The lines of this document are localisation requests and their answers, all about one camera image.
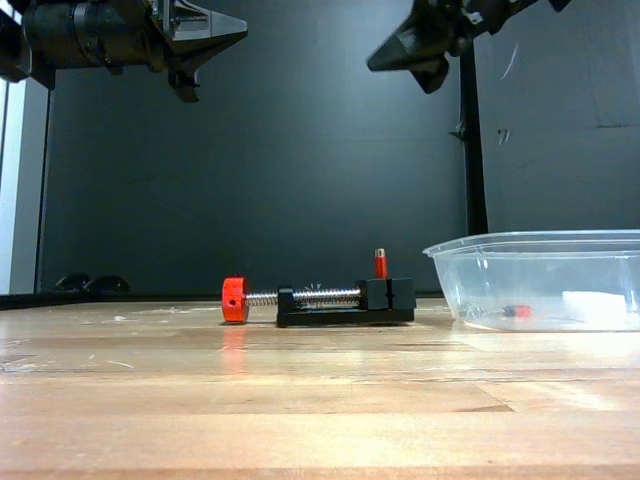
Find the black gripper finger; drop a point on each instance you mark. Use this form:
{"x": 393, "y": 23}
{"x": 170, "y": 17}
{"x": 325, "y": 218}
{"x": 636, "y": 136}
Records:
{"x": 415, "y": 35}
{"x": 205, "y": 50}
{"x": 407, "y": 65}
{"x": 220, "y": 25}

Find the red RCA connector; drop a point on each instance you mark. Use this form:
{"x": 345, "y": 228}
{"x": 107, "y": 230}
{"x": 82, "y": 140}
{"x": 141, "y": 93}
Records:
{"x": 522, "y": 311}

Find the clear plastic tub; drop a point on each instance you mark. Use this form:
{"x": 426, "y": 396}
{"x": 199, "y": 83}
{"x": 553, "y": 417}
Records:
{"x": 450, "y": 285}

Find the black clamp body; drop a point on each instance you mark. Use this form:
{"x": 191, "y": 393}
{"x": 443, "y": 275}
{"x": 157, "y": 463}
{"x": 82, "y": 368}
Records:
{"x": 390, "y": 300}

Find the threaded screw with red knob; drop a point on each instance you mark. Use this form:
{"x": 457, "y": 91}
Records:
{"x": 234, "y": 300}

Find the white foam block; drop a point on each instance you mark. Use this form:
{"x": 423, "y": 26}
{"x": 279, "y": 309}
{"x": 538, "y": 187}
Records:
{"x": 592, "y": 305}

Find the black frame post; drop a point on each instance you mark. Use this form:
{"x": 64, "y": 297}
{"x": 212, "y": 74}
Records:
{"x": 475, "y": 190}

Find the black frame corner bracket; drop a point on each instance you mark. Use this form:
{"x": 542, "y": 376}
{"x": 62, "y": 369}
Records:
{"x": 72, "y": 284}
{"x": 110, "y": 284}

